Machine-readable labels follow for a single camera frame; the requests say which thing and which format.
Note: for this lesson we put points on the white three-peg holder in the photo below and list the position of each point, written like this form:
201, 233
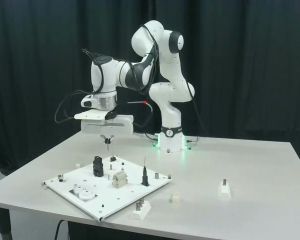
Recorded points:
140, 213

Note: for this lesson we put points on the dark table leg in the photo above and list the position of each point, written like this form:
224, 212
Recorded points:
1, 222

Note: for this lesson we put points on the metal square peg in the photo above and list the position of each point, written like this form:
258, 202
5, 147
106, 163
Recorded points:
224, 182

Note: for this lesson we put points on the small black plug with pin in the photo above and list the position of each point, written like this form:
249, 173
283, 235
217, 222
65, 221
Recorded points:
112, 159

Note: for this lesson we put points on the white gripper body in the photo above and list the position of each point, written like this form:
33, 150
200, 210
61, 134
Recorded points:
125, 123

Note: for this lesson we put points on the small grey metal block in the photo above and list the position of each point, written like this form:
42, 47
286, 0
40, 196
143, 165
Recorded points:
156, 176

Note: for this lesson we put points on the small white cube holder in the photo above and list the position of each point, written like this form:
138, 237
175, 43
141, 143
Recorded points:
175, 197

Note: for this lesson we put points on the white small gear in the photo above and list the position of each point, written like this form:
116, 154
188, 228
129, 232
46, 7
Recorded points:
75, 187

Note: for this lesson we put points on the small white cube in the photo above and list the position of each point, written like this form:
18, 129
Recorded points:
78, 165

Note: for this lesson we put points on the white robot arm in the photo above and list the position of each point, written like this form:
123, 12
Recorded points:
170, 75

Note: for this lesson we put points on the black curtain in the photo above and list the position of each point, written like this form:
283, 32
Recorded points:
40, 50

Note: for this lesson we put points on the beige rectangular connector plug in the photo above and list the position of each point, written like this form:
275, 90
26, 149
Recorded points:
119, 180

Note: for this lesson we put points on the white large gear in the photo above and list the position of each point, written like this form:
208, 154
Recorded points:
87, 195

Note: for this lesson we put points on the white medium gear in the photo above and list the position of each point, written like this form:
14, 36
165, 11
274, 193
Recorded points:
79, 190

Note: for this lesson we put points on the black D-SUB plug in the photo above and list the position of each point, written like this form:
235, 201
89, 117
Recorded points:
98, 167

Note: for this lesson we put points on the white single-peg holder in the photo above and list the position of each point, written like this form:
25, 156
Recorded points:
225, 192

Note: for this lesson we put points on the metal BNC plug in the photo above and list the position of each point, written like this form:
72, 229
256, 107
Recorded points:
61, 178

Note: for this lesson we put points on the white task board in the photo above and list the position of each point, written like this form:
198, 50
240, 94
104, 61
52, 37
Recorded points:
115, 200

